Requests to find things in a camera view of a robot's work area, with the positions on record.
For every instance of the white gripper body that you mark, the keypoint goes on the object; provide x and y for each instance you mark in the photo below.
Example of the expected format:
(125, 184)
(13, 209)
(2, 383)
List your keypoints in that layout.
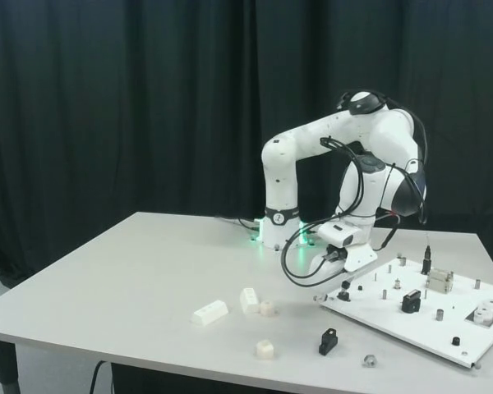
(326, 268)

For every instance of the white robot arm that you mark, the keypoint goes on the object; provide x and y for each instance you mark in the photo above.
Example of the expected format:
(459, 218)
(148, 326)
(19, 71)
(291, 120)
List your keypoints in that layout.
(279, 172)

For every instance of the small white cube holder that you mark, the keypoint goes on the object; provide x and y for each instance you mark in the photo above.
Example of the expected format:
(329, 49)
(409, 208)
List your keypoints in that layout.
(268, 308)
(264, 348)

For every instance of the black plug with holder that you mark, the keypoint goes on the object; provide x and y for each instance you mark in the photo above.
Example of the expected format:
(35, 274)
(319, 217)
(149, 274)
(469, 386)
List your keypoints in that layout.
(328, 341)

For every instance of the metal BNC plug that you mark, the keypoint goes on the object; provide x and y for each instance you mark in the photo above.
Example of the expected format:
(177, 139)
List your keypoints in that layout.
(399, 284)

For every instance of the long white holder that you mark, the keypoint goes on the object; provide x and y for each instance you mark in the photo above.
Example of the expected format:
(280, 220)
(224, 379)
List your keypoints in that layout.
(209, 314)
(248, 301)

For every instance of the black plug on board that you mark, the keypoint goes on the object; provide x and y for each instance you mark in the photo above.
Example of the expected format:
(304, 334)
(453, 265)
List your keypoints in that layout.
(411, 302)

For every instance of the black waterproof plug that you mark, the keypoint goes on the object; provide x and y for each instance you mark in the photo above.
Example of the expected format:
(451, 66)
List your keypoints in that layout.
(427, 262)

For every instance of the metal nut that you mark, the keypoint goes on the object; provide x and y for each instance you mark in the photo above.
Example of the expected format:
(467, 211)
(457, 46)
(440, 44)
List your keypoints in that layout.
(369, 360)

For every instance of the white task board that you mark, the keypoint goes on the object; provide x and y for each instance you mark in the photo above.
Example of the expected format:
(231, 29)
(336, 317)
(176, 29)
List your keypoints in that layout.
(415, 328)

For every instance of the grey metal connector block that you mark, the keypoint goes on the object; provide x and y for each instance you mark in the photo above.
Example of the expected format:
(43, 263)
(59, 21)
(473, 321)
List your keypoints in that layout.
(439, 281)

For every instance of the small black knob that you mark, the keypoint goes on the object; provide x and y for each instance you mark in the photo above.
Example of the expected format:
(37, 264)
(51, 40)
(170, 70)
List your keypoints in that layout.
(455, 341)

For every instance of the white medium gear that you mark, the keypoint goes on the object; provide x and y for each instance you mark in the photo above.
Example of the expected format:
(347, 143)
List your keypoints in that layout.
(482, 319)

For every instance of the white large gear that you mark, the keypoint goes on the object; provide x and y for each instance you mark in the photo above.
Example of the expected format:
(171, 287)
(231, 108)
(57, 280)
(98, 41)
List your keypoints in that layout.
(491, 310)

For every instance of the black curtain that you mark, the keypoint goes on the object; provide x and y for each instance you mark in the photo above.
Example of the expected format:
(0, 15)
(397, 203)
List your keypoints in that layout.
(107, 102)

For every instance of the dark table leg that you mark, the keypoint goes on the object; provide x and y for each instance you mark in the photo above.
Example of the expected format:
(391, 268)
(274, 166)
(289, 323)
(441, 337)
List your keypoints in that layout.
(2, 365)

